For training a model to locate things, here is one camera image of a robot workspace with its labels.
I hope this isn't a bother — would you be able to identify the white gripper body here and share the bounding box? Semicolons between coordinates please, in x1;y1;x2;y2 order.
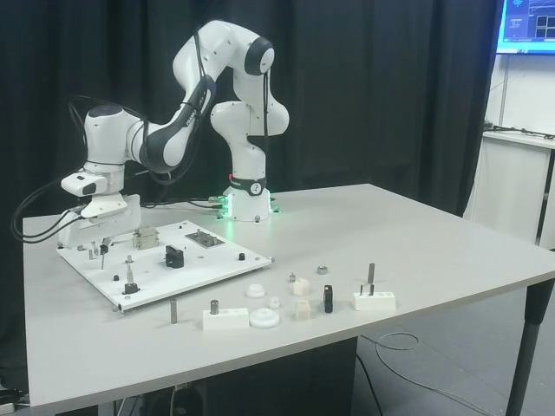
57;193;143;250

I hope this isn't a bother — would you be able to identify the white round peg holder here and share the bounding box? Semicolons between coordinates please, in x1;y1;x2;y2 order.
201;307;251;333

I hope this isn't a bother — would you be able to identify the white square peg holder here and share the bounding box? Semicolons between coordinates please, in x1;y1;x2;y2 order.
351;290;398;312

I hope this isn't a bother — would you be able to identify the silver metal block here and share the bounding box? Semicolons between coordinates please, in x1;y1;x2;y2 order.
131;227;158;252

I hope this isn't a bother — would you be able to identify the white task board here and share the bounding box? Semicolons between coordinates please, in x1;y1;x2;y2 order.
55;219;276;315

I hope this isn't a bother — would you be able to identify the black D-SUB plug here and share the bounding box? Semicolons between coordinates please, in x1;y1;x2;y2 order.
164;244;186;270

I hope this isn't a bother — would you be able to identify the white large gear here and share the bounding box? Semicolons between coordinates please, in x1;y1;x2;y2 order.
248;309;281;328

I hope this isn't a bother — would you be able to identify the black USB plug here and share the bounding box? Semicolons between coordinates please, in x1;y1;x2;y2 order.
321;283;336;315

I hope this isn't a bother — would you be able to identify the black curtain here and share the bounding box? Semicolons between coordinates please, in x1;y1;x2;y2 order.
0;0;506;393

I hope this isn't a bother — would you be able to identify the white cabinet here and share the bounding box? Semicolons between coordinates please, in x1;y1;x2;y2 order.
464;128;555;251

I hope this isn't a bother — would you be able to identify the dark grey table leg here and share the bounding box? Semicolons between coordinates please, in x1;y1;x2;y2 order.
506;280;549;416

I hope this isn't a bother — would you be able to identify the blue screen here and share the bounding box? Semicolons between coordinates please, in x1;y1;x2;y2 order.
495;0;555;56

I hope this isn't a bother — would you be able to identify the white camera box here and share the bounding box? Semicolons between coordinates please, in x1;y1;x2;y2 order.
60;172;108;197

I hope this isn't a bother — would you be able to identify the black gripper cable bundle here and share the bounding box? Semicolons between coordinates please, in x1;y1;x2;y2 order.
11;177;88;243

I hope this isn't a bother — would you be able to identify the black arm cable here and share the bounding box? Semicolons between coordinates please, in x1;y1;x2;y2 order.
69;32;217;186

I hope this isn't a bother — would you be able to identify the grey floor cable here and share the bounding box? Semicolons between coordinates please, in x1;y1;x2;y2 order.
374;332;555;416

